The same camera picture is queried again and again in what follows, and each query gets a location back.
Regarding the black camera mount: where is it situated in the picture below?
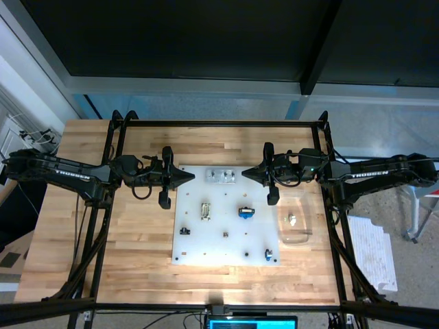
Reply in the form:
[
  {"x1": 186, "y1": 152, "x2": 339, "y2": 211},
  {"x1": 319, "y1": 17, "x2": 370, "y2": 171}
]
[{"x1": 204, "y1": 297, "x2": 235, "y2": 315}]

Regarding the blue black D-sub connector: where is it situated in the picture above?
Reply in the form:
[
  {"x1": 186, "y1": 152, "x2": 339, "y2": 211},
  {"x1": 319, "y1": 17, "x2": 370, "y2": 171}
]
[{"x1": 237, "y1": 206, "x2": 257, "y2": 221}]

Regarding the laptop screen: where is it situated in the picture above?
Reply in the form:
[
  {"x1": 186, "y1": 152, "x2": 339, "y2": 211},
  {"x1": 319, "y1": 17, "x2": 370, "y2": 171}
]
[{"x1": 204, "y1": 315, "x2": 298, "y2": 329}]

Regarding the aluminium clamp block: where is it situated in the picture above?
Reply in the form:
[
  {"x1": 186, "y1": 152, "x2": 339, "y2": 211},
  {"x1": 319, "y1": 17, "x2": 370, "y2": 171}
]
[{"x1": 204, "y1": 167, "x2": 237, "y2": 185}]

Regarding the black metal frame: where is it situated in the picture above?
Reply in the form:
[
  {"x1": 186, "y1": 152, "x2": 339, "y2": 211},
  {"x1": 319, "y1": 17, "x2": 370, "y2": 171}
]
[{"x1": 0, "y1": 109, "x2": 439, "y2": 329}]

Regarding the white task board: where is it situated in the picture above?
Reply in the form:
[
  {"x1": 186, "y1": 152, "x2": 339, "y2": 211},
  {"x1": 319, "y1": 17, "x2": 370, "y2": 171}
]
[{"x1": 170, "y1": 165, "x2": 281, "y2": 267}]

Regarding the cardboard box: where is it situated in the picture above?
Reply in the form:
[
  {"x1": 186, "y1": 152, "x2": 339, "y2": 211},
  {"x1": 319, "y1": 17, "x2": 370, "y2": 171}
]
[{"x1": 0, "y1": 228, "x2": 35, "y2": 275}]

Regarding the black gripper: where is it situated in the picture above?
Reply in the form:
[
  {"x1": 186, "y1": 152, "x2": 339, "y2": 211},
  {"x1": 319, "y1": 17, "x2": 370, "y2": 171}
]
[
  {"x1": 241, "y1": 143, "x2": 301, "y2": 206},
  {"x1": 139, "y1": 146, "x2": 196, "y2": 210}
]

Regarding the black vertical post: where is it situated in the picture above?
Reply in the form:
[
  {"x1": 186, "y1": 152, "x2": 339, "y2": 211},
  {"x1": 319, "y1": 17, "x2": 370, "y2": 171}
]
[{"x1": 299, "y1": 0, "x2": 344, "y2": 96}]

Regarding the grey metal stand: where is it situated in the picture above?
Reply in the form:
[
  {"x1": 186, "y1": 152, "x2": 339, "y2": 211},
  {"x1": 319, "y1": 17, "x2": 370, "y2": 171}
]
[{"x1": 397, "y1": 184, "x2": 439, "y2": 245}]

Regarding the red white object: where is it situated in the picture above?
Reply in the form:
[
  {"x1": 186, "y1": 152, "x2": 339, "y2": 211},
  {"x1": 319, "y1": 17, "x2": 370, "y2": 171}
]
[{"x1": 424, "y1": 178, "x2": 439, "y2": 200}]

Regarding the clear plastic tub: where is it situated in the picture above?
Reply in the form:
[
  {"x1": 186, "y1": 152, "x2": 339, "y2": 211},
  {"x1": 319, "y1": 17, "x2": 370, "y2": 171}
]
[{"x1": 276, "y1": 191, "x2": 312, "y2": 246}]

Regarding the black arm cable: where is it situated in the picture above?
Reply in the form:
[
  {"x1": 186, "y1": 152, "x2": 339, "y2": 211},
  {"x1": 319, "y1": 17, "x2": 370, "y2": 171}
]
[
  {"x1": 131, "y1": 183, "x2": 154, "y2": 201},
  {"x1": 273, "y1": 150, "x2": 305, "y2": 164}
]

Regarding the white foam pad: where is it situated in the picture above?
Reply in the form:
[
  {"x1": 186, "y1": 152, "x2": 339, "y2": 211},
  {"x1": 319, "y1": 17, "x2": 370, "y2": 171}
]
[{"x1": 346, "y1": 215, "x2": 399, "y2": 293}]

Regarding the black white cable bundle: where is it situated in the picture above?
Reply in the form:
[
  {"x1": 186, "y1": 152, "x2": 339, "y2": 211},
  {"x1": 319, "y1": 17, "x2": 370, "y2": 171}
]
[{"x1": 19, "y1": 128, "x2": 58, "y2": 147}]

